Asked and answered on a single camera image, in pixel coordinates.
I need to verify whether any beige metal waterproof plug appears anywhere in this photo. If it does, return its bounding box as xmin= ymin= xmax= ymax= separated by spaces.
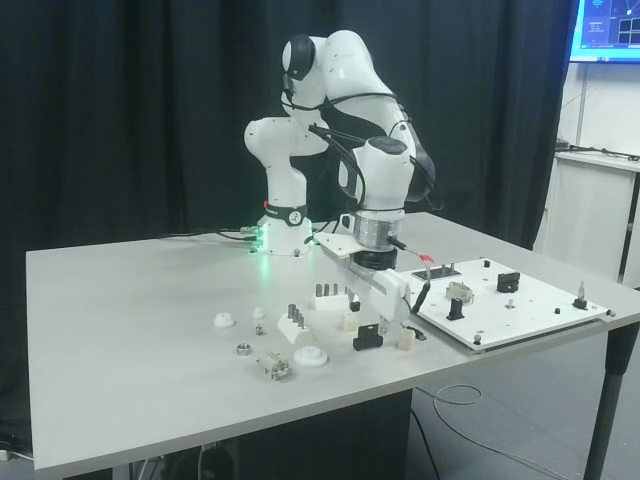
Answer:
xmin=255 ymin=350 xmax=294 ymax=384

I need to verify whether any black foot cable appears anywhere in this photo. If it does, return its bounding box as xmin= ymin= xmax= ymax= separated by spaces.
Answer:
xmin=162 ymin=225 xmax=267 ymax=247

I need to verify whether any white large gear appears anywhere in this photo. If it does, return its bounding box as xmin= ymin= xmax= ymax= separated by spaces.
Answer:
xmin=293 ymin=345 xmax=329 ymax=369

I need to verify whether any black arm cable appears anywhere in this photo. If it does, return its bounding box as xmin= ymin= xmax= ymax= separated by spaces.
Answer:
xmin=278 ymin=74 xmax=447 ymax=212

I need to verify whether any black curtain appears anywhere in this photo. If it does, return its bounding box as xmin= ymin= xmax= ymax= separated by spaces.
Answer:
xmin=0 ymin=0 xmax=572 ymax=451

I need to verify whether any blue screen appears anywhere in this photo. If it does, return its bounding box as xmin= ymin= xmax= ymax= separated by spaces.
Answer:
xmin=569 ymin=0 xmax=640 ymax=65

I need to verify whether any white square peg holder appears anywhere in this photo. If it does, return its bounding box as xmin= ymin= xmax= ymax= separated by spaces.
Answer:
xmin=310 ymin=282 xmax=354 ymax=313

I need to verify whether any white cabinet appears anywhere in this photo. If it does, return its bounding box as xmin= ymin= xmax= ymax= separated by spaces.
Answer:
xmin=542 ymin=144 xmax=640 ymax=292

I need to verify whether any white task board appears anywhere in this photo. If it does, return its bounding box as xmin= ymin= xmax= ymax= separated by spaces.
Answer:
xmin=409 ymin=257 xmax=618 ymax=358

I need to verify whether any dark table leg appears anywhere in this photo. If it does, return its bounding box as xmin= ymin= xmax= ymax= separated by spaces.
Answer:
xmin=583 ymin=322 xmax=640 ymax=480

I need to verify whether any grey floor cable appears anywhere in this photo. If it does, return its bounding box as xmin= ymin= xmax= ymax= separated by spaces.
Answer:
xmin=424 ymin=383 xmax=596 ymax=457

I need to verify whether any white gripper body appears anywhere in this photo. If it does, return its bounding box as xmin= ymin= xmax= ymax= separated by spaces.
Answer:
xmin=327 ymin=256 xmax=413 ymax=325

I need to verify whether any black D-SUB plug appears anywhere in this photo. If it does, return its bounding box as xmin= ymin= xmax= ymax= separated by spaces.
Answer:
xmin=352 ymin=323 xmax=387 ymax=353

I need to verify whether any white round peg holder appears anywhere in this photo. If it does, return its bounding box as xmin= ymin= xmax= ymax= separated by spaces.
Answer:
xmin=276 ymin=301 xmax=314 ymax=346

